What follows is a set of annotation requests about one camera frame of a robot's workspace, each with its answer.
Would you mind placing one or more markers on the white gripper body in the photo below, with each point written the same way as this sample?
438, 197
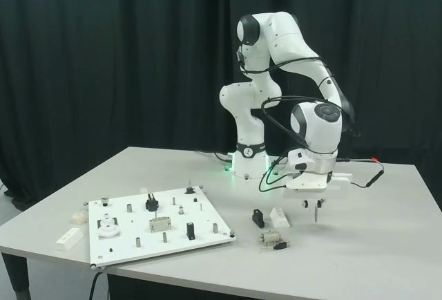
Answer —
304, 193

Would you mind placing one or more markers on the thin metal round peg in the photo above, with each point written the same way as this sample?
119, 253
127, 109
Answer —
316, 214

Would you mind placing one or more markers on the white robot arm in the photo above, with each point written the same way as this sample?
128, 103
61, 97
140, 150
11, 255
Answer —
314, 130

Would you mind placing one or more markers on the white peg holder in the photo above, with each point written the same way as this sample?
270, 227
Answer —
280, 217

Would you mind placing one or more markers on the metal square peg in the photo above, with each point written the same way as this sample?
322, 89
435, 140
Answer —
164, 237
214, 227

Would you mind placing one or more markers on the black D-SUB plug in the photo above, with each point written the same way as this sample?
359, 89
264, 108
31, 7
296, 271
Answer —
258, 218

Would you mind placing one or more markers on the grey metal connector plug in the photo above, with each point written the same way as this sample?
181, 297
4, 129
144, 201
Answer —
268, 237

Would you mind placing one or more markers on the small black plug with pin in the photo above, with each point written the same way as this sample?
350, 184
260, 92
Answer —
189, 189

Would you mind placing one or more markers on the metal bolt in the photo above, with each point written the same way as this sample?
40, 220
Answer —
180, 209

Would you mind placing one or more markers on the black waterproof plug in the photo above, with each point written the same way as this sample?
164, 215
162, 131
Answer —
152, 204

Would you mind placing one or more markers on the white task board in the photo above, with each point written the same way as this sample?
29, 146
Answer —
138, 224

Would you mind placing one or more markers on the white medium gear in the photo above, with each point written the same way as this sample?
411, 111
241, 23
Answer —
108, 223

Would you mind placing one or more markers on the white large gear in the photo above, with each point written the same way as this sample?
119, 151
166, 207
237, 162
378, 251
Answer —
107, 233

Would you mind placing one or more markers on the metal BNC plug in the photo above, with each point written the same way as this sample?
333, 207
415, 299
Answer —
104, 202

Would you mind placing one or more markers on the small white block holder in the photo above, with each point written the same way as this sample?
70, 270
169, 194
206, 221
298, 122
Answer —
78, 218

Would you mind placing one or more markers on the black curtain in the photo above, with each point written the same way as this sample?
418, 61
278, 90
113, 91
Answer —
69, 72

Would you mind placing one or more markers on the black table leg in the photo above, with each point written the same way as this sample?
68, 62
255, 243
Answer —
15, 279

